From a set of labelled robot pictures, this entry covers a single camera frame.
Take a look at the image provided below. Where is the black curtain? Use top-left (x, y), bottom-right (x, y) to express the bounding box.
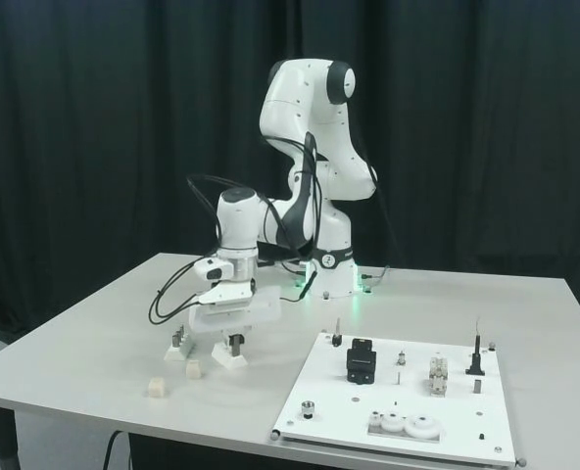
top-left (0, 0), bottom-right (580, 344)

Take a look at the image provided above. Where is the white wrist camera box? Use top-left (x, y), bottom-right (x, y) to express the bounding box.
top-left (194, 258), bottom-right (235, 284)

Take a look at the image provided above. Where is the white medium gear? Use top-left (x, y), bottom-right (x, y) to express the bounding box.
top-left (382, 413), bottom-right (407, 435)

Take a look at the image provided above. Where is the black cable under table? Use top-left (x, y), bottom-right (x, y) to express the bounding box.
top-left (104, 429), bottom-right (127, 470)

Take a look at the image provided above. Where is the flat white mounting plate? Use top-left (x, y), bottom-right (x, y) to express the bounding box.
top-left (199, 281), bottom-right (256, 307)

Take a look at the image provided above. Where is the white large gear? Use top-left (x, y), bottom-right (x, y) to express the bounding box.
top-left (405, 414), bottom-right (441, 440)

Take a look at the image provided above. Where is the white round peg holder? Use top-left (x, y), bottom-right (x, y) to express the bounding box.
top-left (164, 337), bottom-right (196, 362)

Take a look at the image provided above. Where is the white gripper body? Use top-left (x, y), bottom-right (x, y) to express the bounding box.
top-left (187, 288), bottom-right (282, 340)

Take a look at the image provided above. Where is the white square peg holder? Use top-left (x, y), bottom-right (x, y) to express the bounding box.
top-left (211, 343), bottom-right (249, 370)

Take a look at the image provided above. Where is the white task board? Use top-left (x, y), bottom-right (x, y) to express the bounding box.
top-left (269, 330), bottom-right (525, 469)

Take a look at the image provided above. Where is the black D-SUB plug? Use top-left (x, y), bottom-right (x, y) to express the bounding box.
top-left (344, 337), bottom-right (377, 387)

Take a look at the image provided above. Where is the black camera cable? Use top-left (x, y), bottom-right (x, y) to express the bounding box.
top-left (147, 258), bottom-right (208, 330)

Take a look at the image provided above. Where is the tall black plug thin wire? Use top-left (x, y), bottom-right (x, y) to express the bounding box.
top-left (465, 317), bottom-right (486, 377)

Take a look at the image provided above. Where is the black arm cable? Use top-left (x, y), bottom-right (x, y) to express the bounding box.
top-left (185, 130), bottom-right (330, 265)

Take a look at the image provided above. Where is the black base cable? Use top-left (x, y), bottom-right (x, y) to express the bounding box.
top-left (275, 258), bottom-right (311, 275)
top-left (358, 266), bottom-right (394, 295)

